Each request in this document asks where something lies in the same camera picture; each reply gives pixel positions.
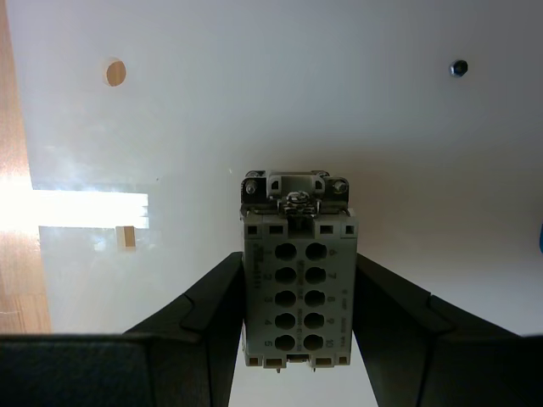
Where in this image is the grey HAN10E connector base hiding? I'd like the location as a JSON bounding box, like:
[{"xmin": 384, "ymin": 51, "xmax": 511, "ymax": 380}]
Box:
[{"xmin": 240, "ymin": 168, "xmax": 352, "ymax": 211}]

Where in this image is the white taskboard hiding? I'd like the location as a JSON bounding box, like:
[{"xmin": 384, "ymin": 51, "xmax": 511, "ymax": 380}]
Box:
[{"xmin": 8, "ymin": 0, "xmax": 543, "ymax": 407}]

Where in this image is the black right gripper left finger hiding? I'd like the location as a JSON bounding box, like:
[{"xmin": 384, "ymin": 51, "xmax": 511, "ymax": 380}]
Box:
[{"xmin": 0, "ymin": 251, "xmax": 247, "ymax": 407}]

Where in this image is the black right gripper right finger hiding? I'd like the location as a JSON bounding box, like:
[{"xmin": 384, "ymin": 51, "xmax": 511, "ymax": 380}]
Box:
[{"xmin": 354, "ymin": 252, "xmax": 543, "ymax": 407}]

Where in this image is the grey HAN10E connector insert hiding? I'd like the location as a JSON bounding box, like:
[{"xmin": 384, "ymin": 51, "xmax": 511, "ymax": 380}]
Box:
[{"xmin": 239, "ymin": 192, "xmax": 360, "ymax": 375}]

